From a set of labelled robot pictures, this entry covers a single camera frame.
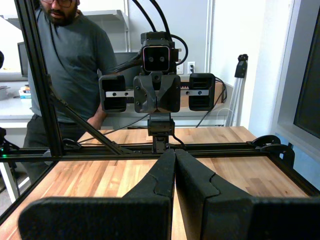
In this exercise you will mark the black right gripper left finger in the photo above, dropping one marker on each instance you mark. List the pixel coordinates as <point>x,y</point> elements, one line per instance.
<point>100,220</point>

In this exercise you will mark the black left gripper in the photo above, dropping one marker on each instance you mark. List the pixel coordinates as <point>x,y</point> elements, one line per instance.
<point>112,85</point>

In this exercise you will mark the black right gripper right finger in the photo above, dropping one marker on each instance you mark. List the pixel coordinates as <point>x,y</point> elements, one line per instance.
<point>250,220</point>

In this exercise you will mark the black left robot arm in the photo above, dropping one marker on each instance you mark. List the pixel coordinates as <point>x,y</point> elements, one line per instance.
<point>160,127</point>

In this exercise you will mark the person's left forearm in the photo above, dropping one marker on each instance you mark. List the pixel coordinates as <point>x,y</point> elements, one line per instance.
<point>102,113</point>

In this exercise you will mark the person's left hand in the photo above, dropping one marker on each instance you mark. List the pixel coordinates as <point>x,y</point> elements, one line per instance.
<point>96,123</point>

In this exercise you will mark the silver tripod with black head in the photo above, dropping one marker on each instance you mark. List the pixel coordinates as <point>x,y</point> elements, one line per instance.
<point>241,66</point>

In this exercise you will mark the person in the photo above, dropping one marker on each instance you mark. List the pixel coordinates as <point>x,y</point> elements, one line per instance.
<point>75,50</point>

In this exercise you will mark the stack of books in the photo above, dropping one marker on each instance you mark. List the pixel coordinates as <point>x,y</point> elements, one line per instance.
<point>25,93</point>

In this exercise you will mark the black computer monitor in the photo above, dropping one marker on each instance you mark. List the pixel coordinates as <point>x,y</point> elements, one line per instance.
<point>23,60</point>

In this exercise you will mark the white wall socket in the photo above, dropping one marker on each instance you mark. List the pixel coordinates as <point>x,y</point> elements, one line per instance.
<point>191,67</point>
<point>180,69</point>

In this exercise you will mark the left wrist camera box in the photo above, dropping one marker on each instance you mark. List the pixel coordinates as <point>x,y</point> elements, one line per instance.
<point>156,58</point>

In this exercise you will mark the white wall shelf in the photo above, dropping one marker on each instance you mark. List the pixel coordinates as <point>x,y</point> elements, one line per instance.
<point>105,13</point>

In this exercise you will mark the black aluminium frame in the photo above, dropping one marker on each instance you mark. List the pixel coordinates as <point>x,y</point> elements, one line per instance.
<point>40,75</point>

